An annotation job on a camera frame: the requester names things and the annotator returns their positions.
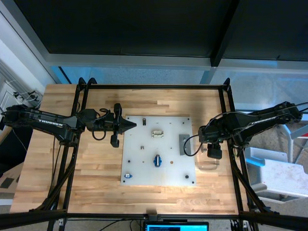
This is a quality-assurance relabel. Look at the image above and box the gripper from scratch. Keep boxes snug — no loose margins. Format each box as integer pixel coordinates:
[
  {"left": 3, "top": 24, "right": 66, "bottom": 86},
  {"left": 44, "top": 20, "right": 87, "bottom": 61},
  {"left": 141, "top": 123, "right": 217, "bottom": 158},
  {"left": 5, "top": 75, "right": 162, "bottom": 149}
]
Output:
[
  {"left": 97, "top": 103, "right": 137, "bottom": 148},
  {"left": 198, "top": 124, "right": 222, "bottom": 160}
]

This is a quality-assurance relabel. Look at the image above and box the white taskboard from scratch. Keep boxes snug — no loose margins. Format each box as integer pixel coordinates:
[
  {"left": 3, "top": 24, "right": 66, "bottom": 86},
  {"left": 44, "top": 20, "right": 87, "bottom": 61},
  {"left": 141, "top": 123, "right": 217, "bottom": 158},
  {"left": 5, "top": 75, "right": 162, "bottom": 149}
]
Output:
[{"left": 120, "top": 115, "right": 197, "bottom": 186}]

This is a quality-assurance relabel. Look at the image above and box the grey metal peg plate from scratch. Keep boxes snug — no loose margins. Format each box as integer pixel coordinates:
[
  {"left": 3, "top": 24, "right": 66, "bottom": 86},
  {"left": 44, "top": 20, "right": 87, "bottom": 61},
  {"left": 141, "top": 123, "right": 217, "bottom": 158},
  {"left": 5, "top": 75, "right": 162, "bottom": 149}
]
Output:
[{"left": 179, "top": 134, "right": 193, "bottom": 156}]

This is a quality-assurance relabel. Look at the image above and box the clear plastic tub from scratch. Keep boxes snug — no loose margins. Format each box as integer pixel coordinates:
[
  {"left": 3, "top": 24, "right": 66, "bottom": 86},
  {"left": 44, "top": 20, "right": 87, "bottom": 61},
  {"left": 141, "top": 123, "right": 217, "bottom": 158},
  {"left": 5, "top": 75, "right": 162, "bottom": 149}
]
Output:
[{"left": 195, "top": 134, "right": 223, "bottom": 173}]

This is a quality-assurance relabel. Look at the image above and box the white step stool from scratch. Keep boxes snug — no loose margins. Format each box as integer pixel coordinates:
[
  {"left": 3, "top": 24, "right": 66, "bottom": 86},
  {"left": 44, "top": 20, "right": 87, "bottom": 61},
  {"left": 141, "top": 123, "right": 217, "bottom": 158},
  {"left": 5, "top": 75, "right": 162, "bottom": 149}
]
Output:
[{"left": 244, "top": 146, "right": 308, "bottom": 205}]

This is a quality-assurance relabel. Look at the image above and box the laptop screen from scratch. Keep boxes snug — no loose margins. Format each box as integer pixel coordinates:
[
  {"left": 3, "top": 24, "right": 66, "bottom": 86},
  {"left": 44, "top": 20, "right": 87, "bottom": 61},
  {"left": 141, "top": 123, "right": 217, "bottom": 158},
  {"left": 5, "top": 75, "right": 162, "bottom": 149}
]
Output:
[{"left": 143, "top": 221, "right": 209, "bottom": 231}]

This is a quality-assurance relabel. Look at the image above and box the brown cardboard sheet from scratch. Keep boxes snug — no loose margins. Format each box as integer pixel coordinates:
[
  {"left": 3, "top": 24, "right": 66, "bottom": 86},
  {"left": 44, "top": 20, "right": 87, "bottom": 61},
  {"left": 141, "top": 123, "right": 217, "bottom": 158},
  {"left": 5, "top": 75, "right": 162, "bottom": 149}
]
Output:
[{"left": 0, "top": 162, "right": 25, "bottom": 193}]

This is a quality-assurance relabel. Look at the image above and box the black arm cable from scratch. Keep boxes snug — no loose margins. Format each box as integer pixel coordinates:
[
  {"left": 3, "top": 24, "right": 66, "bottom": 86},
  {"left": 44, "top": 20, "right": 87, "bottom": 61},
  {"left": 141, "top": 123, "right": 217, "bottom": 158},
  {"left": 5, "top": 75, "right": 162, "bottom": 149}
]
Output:
[
  {"left": 183, "top": 112, "right": 235, "bottom": 157},
  {"left": 92, "top": 108, "right": 109, "bottom": 141}
]

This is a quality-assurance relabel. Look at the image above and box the blue connector mount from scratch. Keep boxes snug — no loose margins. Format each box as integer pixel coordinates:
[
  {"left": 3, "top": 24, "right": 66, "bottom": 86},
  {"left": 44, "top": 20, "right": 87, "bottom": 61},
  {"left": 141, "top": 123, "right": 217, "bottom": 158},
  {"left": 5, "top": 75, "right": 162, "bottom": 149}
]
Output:
[{"left": 152, "top": 155, "right": 163, "bottom": 168}]

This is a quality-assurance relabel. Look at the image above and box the black aluminium frame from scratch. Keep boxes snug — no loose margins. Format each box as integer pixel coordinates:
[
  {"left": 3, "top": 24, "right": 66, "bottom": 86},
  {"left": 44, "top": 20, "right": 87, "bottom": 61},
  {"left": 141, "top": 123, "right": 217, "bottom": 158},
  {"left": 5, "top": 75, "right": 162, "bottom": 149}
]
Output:
[{"left": 0, "top": 77, "right": 281, "bottom": 231}]

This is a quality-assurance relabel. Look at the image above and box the black table-level camera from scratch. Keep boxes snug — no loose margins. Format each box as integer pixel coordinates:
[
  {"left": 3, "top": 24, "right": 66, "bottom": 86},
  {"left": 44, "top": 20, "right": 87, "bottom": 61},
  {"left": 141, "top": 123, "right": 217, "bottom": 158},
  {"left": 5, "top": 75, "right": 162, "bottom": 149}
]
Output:
[{"left": 146, "top": 208, "right": 158, "bottom": 221}]

